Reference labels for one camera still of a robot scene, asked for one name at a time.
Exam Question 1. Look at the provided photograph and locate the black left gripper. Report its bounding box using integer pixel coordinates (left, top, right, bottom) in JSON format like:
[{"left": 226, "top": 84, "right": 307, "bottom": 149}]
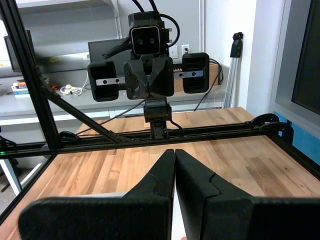
[{"left": 87, "top": 52, "right": 210, "bottom": 102}]

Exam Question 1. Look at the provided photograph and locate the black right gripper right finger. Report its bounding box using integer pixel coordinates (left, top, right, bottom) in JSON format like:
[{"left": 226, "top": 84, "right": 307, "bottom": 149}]
[{"left": 174, "top": 149, "right": 320, "bottom": 240}]

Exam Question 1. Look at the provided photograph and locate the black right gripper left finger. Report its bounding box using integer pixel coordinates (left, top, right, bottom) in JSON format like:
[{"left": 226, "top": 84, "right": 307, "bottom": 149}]
[{"left": 18, "top": 149, "right": 176, "bottom": 240}]

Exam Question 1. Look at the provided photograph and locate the grey desk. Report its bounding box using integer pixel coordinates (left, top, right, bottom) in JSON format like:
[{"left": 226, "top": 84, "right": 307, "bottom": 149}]
[{"left": 0, "top": 72, "right": 226, "bottom": 126}]

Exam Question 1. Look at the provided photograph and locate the black computer monitor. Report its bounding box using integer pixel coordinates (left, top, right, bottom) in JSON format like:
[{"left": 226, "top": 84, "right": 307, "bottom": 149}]
[
  {"left": 3, "top": 29, "right": 33, "bottom": 74},
  {"left": 87, "top": 38, "right": 131, "bottom": 71}
]

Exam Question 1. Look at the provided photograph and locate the brown cardboard box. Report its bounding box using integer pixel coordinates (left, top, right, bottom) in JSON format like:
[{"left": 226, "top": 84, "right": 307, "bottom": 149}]
[{"left": 172, "top": 62, "right": 222, "bottom": 94}]

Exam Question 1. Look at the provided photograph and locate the black grey tripod stand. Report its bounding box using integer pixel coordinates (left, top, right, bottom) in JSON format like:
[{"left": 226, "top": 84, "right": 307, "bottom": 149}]
[{"left": 223, "top": 31, "right": 245, "bottom": 109}]

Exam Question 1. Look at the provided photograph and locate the stack of books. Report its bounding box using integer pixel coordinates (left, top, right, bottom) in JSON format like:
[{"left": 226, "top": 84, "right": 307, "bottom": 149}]
[{"left": 11, "top": 81, "right": 30, "bottom": 96}]

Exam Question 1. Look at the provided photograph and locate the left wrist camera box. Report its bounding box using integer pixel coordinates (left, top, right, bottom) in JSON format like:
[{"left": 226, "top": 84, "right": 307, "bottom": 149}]
[{"left": 128, "top": 11, "right": 166, "bottom": 60}]

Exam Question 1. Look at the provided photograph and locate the black braided cable sleeve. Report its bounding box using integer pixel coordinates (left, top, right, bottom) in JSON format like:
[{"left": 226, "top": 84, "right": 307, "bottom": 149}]
[{"left": 101, "top": 40, "right": 131, "bottom": 60}]

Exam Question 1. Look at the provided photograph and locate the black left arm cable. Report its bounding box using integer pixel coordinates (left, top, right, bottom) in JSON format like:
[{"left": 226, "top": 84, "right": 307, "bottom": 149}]
[{"left": 131, "top": 0, "right": 181, "bottom": 48}]

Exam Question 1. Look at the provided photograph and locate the white cable bundle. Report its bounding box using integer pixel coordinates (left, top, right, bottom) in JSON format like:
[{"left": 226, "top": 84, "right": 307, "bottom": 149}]
[{"left": 59, "top": 84, "right": 84, "bottom": 97}]

